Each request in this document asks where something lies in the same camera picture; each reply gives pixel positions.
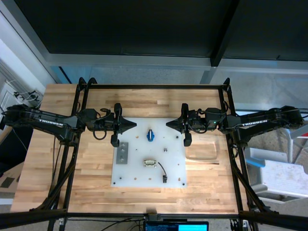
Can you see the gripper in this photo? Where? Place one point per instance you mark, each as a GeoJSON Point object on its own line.
{"type": "Point", "coordinates": [116, 127]}
{"type": "Point", "coordinates": [187, 122]}

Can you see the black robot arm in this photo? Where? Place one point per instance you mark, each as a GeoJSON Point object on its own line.
{"type": "Point", "coordinates": [252, 124]}
{"type": "Point", "coordinates": [53, 122]}

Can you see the beige multi-pin connector housing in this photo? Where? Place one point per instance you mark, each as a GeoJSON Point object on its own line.
{"type": "Point", "coordinates": [150, 163]}

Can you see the blue clamp with white plug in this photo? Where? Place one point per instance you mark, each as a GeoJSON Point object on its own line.
{"type": "Point", "coordinates": [147, 138]}

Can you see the grey metal plate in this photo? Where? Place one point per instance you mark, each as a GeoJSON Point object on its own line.
{"type": "Point", "coordinates": [119, 154]}

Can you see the white board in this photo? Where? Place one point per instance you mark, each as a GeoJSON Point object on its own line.
{"type": "Point", "coordinates": [142, 173]}

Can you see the screen with blue edge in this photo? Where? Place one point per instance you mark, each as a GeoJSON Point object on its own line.
{"type": "Point", "coordinates": [192, 227]}

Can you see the white step stool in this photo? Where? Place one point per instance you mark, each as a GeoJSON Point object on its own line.
{"type": "Point", "coordinates": [284, 178]}

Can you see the cardboard box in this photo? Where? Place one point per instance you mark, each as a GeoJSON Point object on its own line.
{"type": "Point", "coordinates": [9, 175]}

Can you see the black metal frame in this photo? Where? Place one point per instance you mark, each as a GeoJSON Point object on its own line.
{"type": "Point", "coordinates": [154, 85]}

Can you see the grey camera block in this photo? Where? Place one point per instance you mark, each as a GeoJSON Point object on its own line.
{"type": "Point", "coordinates": [152, 216]}

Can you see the white metal chair frame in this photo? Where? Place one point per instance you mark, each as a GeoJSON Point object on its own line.
{"type": "Point", "coordinates": [290, 144]}

